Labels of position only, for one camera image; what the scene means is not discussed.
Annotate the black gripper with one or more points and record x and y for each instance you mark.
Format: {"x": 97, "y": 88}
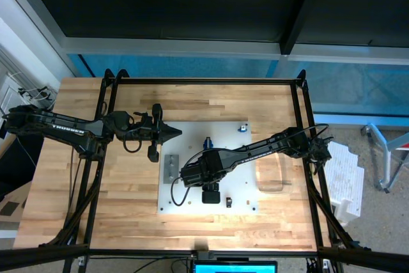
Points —
{"x": 211, "y": 198}
{"x": 156, "y": 111}

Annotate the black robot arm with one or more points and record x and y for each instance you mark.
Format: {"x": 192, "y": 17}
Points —
{"x": 255, "y": 153}
{"x": 70, "y": 129}

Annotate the small blue white connector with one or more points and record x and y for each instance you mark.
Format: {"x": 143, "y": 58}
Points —
{"x": 242, "y": 128}

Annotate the black socket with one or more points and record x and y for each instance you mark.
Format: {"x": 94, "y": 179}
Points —
{"x": 229, "y": 202}

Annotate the white task board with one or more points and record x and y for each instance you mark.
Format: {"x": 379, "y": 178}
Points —
{"x": 239, "y": 190}

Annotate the grey metal block with pegs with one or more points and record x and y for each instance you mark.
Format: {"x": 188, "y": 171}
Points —
{"x": 169, "y": 167}

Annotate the blue clamp with plug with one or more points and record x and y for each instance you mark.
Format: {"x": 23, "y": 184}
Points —
{"x": 207, "y": 141}

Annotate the clear plastic tub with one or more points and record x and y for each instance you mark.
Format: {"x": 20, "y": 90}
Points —
{"x": 271, "y": 174}

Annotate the screen with blue edge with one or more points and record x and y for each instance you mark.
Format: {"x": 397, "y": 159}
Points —
{"x": 233, "y": 268}

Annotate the white foam block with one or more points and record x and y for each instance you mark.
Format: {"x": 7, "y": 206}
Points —
{"x": 346, "y": 186}

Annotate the cardboard box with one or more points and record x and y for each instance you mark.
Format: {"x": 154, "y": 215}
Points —
{"x": 16, "y": 196}

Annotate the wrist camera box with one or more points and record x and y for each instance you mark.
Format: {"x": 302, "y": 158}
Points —
{"x": 191, "y": 177}

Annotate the black table-level camera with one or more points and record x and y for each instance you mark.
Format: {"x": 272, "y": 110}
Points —
{"x": 204, "y": 255}

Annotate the black table frame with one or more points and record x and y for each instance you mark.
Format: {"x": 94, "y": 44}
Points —
{"x": 204, "y": 81}

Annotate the silver metal chair frame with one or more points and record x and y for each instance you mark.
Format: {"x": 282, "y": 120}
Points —
{"x": 385, "y": 170}

